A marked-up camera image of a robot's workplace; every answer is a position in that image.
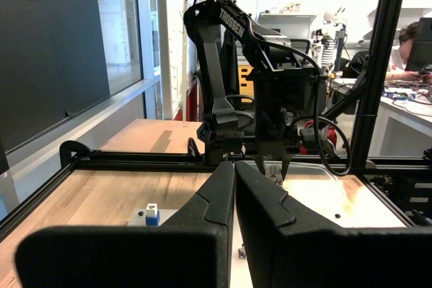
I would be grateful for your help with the white desk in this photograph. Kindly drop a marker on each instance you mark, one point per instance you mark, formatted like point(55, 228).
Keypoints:
point(401, 116)

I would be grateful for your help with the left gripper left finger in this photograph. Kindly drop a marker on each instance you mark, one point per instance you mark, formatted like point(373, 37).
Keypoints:
point(135, 257)

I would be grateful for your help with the person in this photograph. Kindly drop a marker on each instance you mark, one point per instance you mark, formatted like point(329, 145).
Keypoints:
point(401, 55)

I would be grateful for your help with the black office chair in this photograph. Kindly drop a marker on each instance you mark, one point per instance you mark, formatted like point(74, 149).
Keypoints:
point(302, 47)

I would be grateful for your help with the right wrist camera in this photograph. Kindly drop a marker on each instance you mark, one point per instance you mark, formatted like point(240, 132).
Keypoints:
point(308, 138)

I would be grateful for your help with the grey metal plate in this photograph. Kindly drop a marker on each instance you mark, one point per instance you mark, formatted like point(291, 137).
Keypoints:
point(135, 220)

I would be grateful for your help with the blue socket block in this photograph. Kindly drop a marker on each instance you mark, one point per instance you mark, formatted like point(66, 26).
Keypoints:
point(152, 217)

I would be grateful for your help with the black monitor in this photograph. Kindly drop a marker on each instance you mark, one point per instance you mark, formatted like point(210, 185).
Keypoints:
point(420, 45)

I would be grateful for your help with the window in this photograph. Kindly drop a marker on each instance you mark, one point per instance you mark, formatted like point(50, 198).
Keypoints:
point(118, 31)

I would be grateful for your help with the clear plastic container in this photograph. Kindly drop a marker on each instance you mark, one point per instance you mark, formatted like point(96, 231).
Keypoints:
point(314, 171)

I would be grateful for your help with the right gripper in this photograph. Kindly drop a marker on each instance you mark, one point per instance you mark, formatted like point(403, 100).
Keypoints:
point(275, 136)

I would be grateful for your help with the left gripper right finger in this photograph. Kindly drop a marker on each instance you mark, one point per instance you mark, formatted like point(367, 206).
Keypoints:
point(337, 257)

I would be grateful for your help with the white task board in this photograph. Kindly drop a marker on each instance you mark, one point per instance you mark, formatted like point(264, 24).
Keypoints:
point(320, 220)

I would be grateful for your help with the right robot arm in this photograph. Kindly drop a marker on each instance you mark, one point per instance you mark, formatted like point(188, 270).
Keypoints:
point(209, 65)

